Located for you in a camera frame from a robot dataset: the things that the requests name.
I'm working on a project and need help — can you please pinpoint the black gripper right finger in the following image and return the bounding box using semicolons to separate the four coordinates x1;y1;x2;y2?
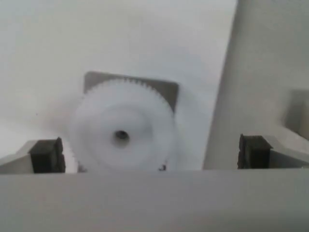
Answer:
237;133;309;170

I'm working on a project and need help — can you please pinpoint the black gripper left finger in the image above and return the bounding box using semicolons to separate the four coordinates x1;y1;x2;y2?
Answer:
0;136;66;174

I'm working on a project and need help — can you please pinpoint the white large gear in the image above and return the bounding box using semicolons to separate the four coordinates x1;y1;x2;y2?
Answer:
69;78;176;174

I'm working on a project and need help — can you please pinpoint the white task board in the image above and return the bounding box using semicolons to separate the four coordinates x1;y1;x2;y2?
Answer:
0;0;239;174

